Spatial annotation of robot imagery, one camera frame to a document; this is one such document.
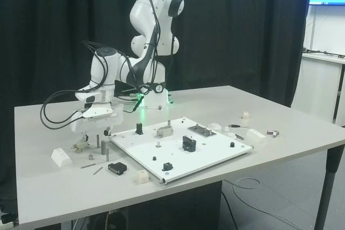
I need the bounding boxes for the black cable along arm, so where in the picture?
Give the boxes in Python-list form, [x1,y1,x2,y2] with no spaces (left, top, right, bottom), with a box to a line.
[82,0,173,107]

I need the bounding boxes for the black cables on cabinet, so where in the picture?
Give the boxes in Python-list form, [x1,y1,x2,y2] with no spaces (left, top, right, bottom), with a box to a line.
[301,48,345,60]

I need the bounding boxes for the white long peg holder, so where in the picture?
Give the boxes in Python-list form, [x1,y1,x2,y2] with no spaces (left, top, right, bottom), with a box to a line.
[51,147,74,168]
[246,129,268,144]

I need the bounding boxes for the white cabinet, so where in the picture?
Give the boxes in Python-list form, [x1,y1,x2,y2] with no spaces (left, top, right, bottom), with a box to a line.
[290,5,345,128]

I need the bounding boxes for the black floor cable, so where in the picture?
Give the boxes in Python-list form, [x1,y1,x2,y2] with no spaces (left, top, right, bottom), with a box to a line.
[220,191,245,230]

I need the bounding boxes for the black D-SUB plug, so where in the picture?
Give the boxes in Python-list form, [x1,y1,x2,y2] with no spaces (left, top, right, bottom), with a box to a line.
[182,135,197,152]

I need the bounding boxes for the grey floor cable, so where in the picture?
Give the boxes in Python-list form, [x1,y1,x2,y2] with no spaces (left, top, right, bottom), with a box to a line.
[232,177,322,230]

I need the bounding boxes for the dark table leg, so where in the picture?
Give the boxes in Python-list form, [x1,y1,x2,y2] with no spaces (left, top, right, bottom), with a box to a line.
[314,148,341,230]

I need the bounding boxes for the white task board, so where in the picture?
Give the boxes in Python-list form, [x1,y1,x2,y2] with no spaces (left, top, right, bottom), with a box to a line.
[106,116,255,185]

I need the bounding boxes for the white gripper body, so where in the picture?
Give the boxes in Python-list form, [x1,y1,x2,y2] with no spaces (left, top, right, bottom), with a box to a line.
[70,103,125,134]

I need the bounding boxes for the beige waterproof plug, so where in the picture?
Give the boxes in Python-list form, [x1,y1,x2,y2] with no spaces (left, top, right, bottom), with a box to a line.
[70,138,91,154]

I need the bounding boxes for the black looped wrist cable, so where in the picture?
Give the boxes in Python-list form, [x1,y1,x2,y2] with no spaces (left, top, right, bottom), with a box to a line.
[40,88,88,130]

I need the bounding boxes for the black rectangular plug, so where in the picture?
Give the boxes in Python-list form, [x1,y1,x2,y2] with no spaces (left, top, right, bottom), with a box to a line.
[107,162,128,175]

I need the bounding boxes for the black curtain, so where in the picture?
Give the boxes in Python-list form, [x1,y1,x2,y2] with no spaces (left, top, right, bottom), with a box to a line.
[0,0,309,214]

